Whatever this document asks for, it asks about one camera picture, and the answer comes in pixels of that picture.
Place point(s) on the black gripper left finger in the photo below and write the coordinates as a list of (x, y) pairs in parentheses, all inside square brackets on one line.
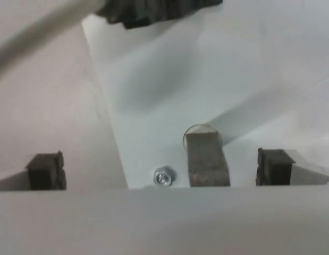
[(46, 172)]

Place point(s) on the white task board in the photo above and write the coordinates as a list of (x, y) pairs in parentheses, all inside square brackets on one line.
[(180, 79)]

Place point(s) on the silver hex nut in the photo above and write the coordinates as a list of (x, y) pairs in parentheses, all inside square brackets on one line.
[(164, 176)]

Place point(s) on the metal square peg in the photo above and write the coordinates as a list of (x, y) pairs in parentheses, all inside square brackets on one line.
[(206, 159)]

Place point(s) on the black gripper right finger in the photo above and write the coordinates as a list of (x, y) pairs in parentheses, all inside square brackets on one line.
[(276, 170)]

